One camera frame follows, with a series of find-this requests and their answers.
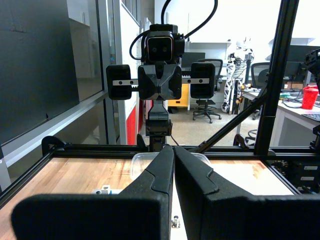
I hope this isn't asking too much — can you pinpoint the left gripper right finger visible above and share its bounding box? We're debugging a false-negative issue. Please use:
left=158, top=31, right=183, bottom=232
left=174, top=146, right=320, bottom=240

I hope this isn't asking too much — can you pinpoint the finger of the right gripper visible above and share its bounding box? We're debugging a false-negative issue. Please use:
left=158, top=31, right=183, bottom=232
left=138, top=65, right=161, bottom=101
left=159, top=65, right=183, bottom=100

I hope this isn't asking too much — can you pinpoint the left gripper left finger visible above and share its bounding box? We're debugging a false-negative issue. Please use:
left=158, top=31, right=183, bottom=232
left=11, top=145, right=175, bottom=240

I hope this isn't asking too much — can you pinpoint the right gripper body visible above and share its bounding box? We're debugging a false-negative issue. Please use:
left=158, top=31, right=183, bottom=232
left=106, top=62, right=216, bottom=101

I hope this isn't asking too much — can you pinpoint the yellow cabinet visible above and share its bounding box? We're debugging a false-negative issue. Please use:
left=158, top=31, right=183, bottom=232
left=167, top=83, right=191, bottom=115

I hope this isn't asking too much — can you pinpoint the blue socket block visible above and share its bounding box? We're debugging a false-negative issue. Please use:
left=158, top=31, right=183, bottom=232
left=91, top=184, right=113, bottom=196

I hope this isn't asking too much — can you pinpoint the black monitor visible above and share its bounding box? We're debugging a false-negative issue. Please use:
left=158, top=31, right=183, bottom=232
left=283, top=44, right=320, bottom=83
left=181, top=51, right=206, bottom=69

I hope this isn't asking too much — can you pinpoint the black office chair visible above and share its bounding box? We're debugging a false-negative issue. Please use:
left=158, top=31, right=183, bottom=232
left=249, top=62, right=271, bottom=121
left=191, top=58, right=224, bottom=125

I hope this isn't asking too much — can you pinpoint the white humanoid figure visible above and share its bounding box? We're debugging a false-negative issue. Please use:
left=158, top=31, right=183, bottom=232
left=221, top=36, right=256, bottom=115

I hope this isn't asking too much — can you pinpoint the clear plastic container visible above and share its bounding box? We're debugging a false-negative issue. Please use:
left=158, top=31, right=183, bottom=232
left=131, top=151, right=212, bottom=181

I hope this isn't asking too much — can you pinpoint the black control box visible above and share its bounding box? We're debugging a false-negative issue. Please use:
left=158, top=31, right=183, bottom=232
left=293, top=159, right=320, bottom=195

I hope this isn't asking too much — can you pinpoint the small steel fitting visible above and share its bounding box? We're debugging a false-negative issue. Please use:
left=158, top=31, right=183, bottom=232
left=171, top=215, right=182, bottom=229

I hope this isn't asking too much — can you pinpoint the white desk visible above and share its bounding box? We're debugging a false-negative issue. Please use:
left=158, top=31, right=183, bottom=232
left=239, top=91, right=320, bottom=148

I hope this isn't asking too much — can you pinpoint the red cup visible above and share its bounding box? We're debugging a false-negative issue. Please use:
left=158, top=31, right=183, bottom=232
left=301, top=84, right=320, bottom=110

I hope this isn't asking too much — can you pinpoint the black cable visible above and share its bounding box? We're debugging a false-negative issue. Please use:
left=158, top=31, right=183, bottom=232
left=128, top=31, right=151, bottom=61
left=161, top=0, right=219, bottom=40

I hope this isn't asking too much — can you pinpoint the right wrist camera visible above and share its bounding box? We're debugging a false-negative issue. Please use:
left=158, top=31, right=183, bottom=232
left=146, top=23, right=180, bottom=63

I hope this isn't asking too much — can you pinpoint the black frame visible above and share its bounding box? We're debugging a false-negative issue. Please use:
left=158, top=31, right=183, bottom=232
left=0, top=0, right=320, bottom=208

